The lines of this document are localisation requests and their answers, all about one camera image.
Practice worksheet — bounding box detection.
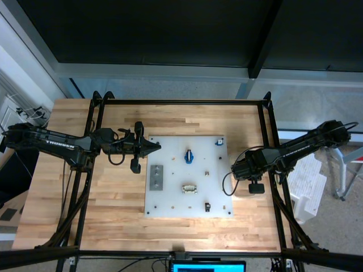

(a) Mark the black aluminium table frame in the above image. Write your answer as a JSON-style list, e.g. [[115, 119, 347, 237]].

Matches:
[[0, 90, 363, 272]]

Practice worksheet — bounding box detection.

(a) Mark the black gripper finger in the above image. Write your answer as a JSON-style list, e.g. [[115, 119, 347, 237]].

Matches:
[[143, 136, 162, 148], [144, 147, 162, 158]]

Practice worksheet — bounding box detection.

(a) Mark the laptop screen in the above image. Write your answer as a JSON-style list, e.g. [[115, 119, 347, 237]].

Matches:
[[169, 260, 247, 272]]

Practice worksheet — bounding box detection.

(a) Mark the brown cardboard box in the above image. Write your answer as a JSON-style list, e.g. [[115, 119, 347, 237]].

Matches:
[[0, 189, 29, 227]]

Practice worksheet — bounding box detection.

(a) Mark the grey metal chair frame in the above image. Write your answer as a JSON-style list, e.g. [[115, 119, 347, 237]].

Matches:
[[323, 140, 363, 202]]

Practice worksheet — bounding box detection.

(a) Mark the black wall pillar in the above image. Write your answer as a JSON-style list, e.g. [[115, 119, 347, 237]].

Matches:
[[248, 0, 284, 79]]

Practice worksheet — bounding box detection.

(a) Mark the white mounting board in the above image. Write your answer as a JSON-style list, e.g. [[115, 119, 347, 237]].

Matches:
[[144, 135, 235, 218]]

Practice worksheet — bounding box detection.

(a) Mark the grey metal block with pegs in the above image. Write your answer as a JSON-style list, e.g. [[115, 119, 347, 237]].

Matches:
[[149, 164, 164, 191]]

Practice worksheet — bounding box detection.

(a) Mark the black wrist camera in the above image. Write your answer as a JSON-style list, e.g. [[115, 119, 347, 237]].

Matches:
[[91, 127, 116, 150], [231, 161, 247, 180]]

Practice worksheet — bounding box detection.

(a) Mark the beige HAN10E hub base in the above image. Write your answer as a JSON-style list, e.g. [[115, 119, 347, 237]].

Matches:
[[181, 184, 199, 195]]

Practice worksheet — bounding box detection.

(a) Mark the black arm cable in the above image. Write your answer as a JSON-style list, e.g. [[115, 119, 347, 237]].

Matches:
[[222, 146, 269, 197], [107, 129, 134, 167]]

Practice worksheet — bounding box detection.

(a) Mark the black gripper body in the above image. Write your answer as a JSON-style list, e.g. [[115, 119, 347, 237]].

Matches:
[[109, 121, 146, 175], [244, 162, 267, 196]]

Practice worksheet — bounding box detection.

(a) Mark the black white cable bundle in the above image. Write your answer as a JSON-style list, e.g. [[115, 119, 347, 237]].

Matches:
[[15, 105, 49, 121]]

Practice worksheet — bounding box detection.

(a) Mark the clear plastic tub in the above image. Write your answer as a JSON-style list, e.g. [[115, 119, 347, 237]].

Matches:
[[230, 154, 260, 198]]

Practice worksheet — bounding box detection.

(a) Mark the white stepped plastic stool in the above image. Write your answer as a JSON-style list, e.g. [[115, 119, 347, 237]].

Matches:
[[286, 157, 327, 225]]

